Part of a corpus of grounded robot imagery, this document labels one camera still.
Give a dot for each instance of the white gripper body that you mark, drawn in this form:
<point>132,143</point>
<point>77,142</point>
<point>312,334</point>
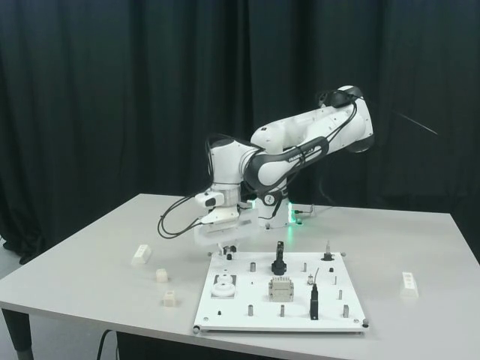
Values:
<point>240,227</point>

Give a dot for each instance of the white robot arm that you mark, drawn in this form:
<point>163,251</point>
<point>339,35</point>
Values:
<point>337,123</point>

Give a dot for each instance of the white small gear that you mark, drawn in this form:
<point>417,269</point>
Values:
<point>226,279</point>

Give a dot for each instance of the white large gear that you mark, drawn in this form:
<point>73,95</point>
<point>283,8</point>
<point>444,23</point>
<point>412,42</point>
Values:
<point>224,290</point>

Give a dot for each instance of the black waterproof plug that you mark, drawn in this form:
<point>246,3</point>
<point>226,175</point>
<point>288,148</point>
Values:
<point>278,262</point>

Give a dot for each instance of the metal D-SUB plug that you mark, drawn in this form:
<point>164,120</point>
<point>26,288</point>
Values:
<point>280,290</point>

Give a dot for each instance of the small white cube holder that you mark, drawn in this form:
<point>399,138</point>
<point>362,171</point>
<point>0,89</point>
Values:
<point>170,298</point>
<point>162,275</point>

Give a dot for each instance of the long white peg holder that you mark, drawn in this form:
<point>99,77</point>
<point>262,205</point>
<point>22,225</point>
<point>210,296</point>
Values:
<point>141,255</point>
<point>409,285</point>

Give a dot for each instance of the metal BNC plug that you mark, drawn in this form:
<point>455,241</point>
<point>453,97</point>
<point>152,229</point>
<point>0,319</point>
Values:
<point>311,279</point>

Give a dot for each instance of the white task board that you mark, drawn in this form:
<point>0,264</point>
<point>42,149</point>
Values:
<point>277,322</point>

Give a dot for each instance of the black USB plug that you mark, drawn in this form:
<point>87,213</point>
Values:
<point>314,300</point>

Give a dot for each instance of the black curtain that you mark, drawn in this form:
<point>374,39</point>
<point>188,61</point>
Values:
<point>112,93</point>

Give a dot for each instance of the thin black background rod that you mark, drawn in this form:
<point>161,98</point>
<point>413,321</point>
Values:
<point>412,120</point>

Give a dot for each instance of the grey table leg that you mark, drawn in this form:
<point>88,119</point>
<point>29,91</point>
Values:
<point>15,333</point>

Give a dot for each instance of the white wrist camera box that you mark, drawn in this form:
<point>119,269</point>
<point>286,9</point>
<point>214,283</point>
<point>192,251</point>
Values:
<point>208,198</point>

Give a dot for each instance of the metal table clamp bracket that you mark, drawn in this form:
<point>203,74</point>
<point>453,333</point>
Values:
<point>306,210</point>

